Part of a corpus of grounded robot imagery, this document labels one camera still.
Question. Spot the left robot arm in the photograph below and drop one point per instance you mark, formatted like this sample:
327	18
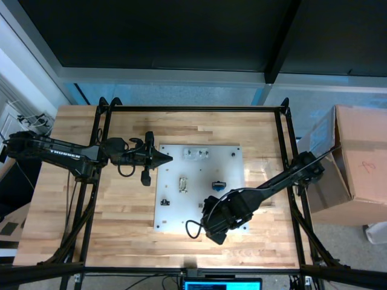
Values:
60	154

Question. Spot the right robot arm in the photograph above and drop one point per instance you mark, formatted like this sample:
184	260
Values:
278	181

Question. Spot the blue socket block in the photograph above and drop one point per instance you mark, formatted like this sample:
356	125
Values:
218	185

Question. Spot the clear plastic container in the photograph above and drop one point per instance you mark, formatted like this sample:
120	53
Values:
260	166

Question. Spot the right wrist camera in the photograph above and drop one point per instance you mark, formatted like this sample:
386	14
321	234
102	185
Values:
219	238

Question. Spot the small black block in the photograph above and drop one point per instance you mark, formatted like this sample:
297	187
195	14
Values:
164	202

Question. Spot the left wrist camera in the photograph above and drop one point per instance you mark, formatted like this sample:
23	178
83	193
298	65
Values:
145	179

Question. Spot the blue screen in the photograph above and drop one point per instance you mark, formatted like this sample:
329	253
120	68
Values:
222	285

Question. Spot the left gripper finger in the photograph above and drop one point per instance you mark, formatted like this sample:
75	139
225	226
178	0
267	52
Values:
161	161
161	155

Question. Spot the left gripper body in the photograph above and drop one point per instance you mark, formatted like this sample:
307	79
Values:
149	154

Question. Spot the black frame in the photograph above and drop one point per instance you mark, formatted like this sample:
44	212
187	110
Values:
193	108

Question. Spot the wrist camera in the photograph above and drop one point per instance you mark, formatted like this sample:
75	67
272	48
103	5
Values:
145	179
219	238

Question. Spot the beige many-pin connector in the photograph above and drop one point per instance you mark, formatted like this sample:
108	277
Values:
183	185

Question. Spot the white task board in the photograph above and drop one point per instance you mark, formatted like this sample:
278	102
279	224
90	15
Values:
193	211

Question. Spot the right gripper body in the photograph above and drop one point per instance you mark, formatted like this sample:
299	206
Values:
223	217

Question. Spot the cardboard box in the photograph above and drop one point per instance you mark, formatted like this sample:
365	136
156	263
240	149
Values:
356	169

